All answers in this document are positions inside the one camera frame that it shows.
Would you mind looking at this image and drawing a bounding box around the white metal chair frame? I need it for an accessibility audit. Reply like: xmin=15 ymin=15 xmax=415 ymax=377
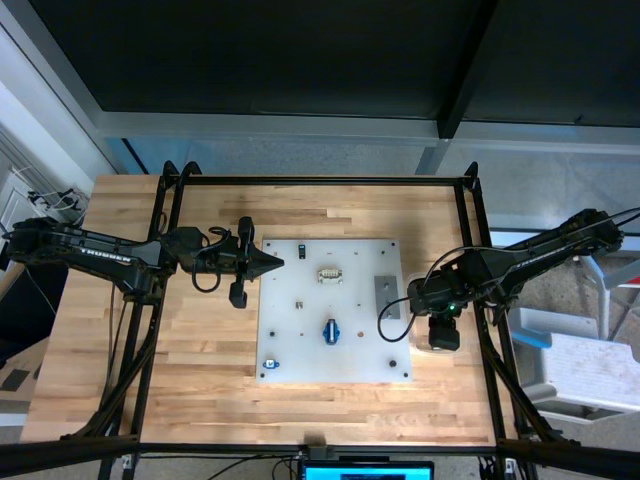
xmin=582 ymin=244 xmax=640 ymax=347

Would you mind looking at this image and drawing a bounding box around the blue round socket mount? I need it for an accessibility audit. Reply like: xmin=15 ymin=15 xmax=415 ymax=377
xmin=320 ymin=316 xmax=343 ymax=348

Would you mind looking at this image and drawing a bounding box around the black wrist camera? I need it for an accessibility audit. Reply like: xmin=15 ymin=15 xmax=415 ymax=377
xmin=406 ymin=278 xmax=427 ymax=315
xmin=199 ymin=248 xmax=237 ymax=274

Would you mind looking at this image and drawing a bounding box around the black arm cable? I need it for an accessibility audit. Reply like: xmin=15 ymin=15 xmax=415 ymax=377
xmin=191 ymin=226 xmax=232 ymax=294

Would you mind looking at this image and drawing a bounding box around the grey metal block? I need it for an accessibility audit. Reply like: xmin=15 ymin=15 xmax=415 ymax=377
xmin=373 ymin=274 xmax=404 ymax=322

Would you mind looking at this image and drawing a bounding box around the white power strip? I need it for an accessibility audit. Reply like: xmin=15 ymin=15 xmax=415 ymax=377
xmin=25 ymin=187 xmax=92 ymax=224

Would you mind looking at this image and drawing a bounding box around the black low camera mount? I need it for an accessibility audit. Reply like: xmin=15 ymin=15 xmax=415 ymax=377
xmin=305 ymin=433 xmax=336 ymax=459

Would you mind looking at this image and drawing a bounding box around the white step stool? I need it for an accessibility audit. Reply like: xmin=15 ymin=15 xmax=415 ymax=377
xmin=509 ymin=305 xmax=640 ymax=427

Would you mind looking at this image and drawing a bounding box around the black aluminium frame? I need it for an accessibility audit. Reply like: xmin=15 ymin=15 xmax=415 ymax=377
xmin=0 ymin=159 xmax=584 ymax=480

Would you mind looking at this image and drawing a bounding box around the white task board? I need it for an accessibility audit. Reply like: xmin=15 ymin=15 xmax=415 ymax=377
xmin=255 ymin=237 xmax=416 ymax=385

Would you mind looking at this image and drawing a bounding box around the black camera cable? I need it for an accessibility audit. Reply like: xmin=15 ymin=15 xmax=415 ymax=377
xmin=376 ymin=243 xmax=501 ymax=345

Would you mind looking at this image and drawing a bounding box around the screen with blue edge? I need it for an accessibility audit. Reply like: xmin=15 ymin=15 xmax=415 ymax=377
xmin=298 ymin=459 xmax=436 ymax=480

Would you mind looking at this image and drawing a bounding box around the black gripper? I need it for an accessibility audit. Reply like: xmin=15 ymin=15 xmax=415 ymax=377
xmin=424 ymin=311 xmax=463 ymax=354
xmin=228 ymin=215 xmax=286 ymax=311

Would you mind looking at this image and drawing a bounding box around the cardboard box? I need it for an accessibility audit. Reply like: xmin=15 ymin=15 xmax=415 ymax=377
xmin=0 ymin=334 xmax=52 ymax=402

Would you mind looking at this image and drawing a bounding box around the black vertical post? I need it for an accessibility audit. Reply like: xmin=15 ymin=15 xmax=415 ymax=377
xmin=436 ymin=0 xmax=502 ymax=141

